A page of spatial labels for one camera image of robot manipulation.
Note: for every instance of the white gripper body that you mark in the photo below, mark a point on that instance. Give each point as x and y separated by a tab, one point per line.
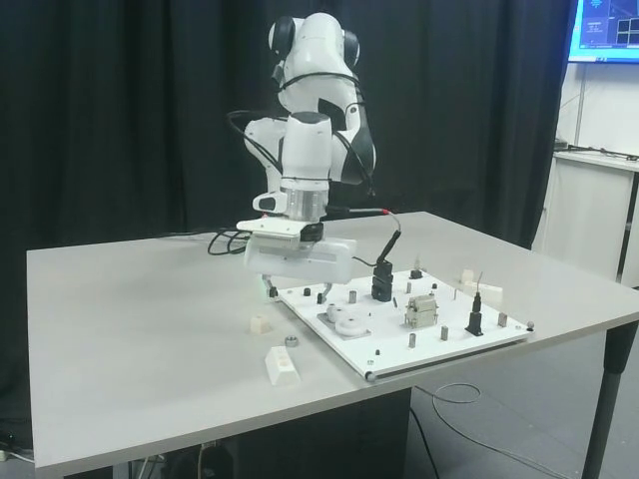
304	259

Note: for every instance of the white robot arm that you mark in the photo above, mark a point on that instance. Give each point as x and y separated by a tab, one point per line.
309	149

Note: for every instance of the metal bolt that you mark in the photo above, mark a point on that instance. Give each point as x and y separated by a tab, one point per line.
291	342

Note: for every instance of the white small gear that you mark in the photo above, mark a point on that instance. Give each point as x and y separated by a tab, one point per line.
333	314

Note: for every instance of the small white cube holder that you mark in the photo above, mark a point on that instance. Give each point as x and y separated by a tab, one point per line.
467	277
259	324

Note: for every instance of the white medium gear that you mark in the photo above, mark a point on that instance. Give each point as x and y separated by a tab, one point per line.
352	318

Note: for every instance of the white large gear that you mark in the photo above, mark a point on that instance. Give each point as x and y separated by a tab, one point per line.
352	330

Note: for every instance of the black D-SUB plug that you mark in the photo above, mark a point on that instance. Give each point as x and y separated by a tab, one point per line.
382	282

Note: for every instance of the white holder with holes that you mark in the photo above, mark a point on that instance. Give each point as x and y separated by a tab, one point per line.
282	366

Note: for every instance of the white task board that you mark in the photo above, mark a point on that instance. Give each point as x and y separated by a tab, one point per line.
389	344

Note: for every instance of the long white holder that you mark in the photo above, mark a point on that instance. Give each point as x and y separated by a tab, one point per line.
486	290

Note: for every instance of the black curtains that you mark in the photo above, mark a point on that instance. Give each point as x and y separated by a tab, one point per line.
125	125

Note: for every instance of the white cabinet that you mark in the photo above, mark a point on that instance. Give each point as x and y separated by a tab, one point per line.
589	214

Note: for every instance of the black table leg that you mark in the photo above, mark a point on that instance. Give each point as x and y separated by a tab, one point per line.
611	389

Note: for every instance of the blue screen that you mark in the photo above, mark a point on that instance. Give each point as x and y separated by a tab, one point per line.
606	30

